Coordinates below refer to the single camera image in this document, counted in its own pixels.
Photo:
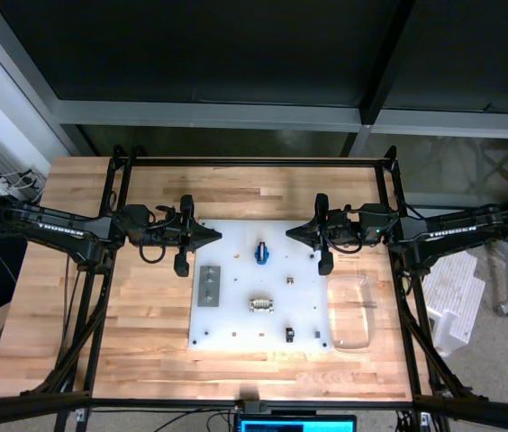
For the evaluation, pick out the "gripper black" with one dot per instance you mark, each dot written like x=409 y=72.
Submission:
x=168 y=231
x=339 y=229

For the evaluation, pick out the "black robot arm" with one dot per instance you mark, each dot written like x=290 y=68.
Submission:
x=56 y=223
x=452 y=229

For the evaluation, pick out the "white taskboard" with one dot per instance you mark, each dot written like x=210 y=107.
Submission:
x=258 y=324

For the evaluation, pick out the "grey metal plate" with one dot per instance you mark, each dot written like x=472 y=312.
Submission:
x=209 y=288

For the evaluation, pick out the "beige connector housing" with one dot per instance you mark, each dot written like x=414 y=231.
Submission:
x=261 y=306

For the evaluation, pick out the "clear plastic tub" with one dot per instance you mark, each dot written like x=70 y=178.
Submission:
x=348 y=324

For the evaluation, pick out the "black plastic clamp block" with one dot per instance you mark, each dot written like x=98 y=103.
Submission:
x=289 y=334

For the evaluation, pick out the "white ribbed plastic block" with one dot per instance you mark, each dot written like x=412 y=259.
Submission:
x=454 y=301

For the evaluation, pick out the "screen with blue edge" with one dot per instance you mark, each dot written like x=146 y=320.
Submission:
x=294 y=425

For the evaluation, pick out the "blue mount with plug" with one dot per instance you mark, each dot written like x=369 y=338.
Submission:
x=261 y=254

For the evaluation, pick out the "grey metal enclosure frame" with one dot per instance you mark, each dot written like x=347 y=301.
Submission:
x=191 y=114

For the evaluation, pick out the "black table-level camera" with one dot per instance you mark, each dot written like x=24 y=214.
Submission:
x=253 y=407

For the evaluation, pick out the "silver corner bracket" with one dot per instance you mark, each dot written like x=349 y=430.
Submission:
x=425 y=418
x=80 y=414

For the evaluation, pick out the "black aluminium frame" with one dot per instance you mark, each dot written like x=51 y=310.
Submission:
x=33 y=402

